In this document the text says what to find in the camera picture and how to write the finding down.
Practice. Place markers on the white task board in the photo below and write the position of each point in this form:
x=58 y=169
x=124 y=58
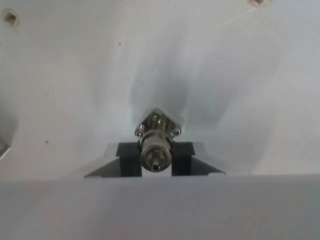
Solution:
x=225 y=62

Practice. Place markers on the metal BNC plug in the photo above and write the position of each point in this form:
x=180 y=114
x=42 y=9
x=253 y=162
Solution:
x=156 y=150

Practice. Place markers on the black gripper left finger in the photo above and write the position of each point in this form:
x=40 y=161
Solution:
x=128 y=160

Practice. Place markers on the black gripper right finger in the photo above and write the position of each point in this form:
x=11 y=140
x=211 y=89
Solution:
x=182 y=160

